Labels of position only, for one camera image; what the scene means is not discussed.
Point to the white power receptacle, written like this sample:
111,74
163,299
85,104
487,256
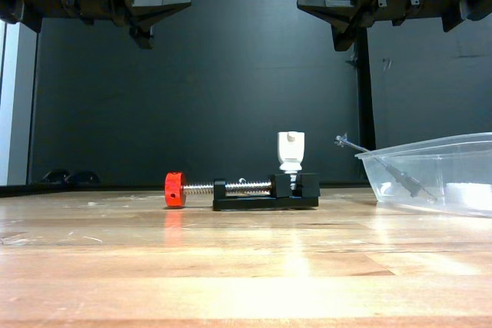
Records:
291,151

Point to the black table clamp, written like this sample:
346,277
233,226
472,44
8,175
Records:
82,177
57,175

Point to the clear plastic tub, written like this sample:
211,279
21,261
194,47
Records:
461,174

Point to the black clamp red knob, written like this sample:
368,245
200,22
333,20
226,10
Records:
265,201

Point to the black vertical post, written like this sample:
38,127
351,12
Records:
365,93

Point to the black aluminium frame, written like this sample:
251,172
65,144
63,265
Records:
115,189

